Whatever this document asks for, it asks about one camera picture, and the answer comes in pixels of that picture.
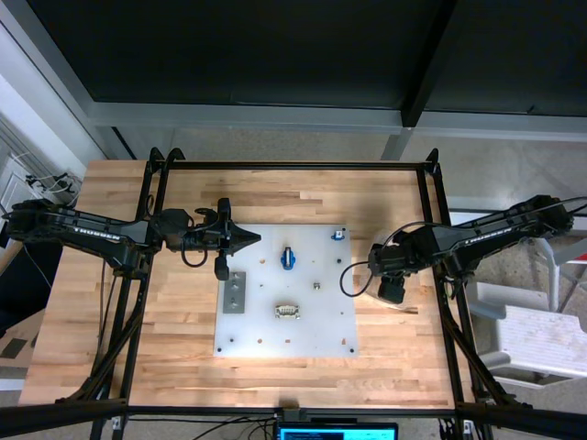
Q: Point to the black metal frame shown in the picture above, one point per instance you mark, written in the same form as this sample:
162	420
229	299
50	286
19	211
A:
293	166

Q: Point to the beige connector base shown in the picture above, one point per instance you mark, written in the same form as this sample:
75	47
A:
285	311

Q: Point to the screen with blue edge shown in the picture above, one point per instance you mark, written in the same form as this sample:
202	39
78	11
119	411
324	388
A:
335	433

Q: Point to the black vertical pillar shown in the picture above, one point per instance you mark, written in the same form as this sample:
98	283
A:
426	69

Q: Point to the white step stool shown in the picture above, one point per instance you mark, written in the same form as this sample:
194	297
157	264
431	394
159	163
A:
541	334

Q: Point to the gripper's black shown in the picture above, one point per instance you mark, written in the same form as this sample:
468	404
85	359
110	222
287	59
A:
224	236
390	289

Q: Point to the white board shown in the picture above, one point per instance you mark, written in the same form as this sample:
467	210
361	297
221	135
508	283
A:
257	321

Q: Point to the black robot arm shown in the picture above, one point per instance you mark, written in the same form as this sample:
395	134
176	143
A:
504	229
91	234

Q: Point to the small blue white connector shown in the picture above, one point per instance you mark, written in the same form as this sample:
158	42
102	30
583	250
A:
338	235

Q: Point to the grey metal plate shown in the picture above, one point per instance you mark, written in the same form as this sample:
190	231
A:
234	295

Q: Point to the blue holder with silver bar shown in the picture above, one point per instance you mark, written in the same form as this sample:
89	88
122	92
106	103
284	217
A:
287	259

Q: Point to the brown cardboard box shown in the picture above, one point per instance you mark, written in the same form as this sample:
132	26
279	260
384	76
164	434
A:
23	339

